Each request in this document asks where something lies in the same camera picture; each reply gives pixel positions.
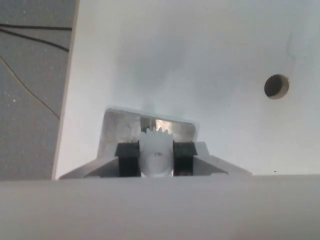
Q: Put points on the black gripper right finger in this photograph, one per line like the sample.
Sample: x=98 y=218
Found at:
x=183 y=160

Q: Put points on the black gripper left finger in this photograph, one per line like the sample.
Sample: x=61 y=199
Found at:
x=127 y=160

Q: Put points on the white small gear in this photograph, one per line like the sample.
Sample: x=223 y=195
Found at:
x=155 y=160

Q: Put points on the white task board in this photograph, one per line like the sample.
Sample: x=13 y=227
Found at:
x=200 y=50

